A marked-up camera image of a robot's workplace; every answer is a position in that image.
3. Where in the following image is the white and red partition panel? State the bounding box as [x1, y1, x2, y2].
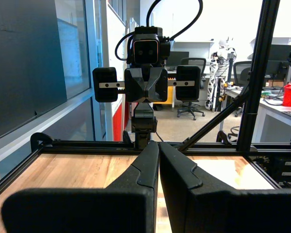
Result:
[100, 0, 127, 143]

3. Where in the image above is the white robot figure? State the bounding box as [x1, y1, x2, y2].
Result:
[207, 36, 236, 111]

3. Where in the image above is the black aluminium frame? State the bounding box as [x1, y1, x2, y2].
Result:
[0, 0, 291, 207]

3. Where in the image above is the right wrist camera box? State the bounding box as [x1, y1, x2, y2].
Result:
[129, 26, 172, 66]

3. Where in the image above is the grey aluminium window frame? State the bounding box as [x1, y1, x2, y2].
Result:
[0, 0, 106, 190]

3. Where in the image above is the white office desk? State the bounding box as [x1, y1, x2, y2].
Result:
[252, 97, 291, 144]

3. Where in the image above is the black mesh office chair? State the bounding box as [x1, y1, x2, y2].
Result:
[232, 60, 253, 117]
[177, 57, 207, 121]

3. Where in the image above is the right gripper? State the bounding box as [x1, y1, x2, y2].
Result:
[92, 65, 201, 103]

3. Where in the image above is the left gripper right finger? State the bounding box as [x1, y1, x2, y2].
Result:
[159, 141, 291, 233]

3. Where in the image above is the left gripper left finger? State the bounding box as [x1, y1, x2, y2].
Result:
[1, 140, 160, 233]

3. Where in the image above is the black computer monitor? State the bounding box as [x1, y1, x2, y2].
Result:
[269, 44, 291, 81]
[169, 50, 190, 67]

